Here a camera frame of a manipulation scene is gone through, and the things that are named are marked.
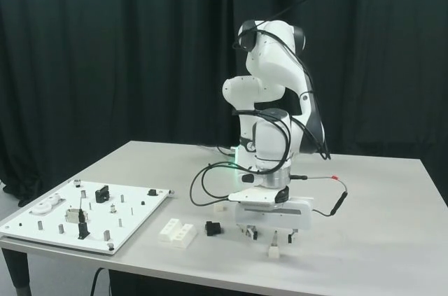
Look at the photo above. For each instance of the white task board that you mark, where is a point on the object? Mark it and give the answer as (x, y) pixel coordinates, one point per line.
(140, 215)

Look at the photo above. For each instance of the black USB plug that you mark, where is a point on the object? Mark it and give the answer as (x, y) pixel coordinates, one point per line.
(213, 229)

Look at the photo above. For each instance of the metal knurled bolt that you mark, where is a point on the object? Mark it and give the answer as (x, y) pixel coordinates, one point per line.
(77, 182)

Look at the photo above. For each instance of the slim metal peg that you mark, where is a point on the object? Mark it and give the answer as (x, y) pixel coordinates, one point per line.
(275, 239)

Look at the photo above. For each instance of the white peg holder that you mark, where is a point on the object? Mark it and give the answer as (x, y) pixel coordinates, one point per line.
(273, 252)

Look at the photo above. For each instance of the black D-SUB plug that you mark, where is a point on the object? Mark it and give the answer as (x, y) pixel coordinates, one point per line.
(102, 195)

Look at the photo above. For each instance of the white small gear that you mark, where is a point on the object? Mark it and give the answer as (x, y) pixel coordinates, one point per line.
(57, 198)

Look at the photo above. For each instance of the metal BNC plug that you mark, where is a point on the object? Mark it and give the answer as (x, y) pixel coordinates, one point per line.
(113, 208)

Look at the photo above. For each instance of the metal rectangular connector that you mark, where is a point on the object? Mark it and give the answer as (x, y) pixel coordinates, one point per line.
(245, 230)

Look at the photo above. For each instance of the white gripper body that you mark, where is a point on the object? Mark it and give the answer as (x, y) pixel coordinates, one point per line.
(273, 219)

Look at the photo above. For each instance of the black Ethernet plug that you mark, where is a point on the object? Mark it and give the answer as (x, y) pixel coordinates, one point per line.
(82, 226)

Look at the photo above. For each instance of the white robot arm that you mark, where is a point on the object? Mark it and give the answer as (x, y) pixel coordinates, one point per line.
(269, 65)

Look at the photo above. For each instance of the white large gear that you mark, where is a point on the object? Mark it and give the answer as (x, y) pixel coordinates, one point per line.
(42, 209)

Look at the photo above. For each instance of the small white holder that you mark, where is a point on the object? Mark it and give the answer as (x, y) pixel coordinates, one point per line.
(220, 209)

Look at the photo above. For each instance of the white holder with holes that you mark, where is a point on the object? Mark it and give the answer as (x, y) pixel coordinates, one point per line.
(168, 231)
(185, 237)

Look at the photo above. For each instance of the white medium gear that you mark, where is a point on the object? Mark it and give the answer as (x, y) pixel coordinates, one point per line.
(52, 203)

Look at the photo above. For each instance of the metal square peg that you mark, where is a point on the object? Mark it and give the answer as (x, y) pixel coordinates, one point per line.
(106, 235)

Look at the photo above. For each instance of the black curtain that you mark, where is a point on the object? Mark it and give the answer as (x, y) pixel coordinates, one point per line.
(105, 30)

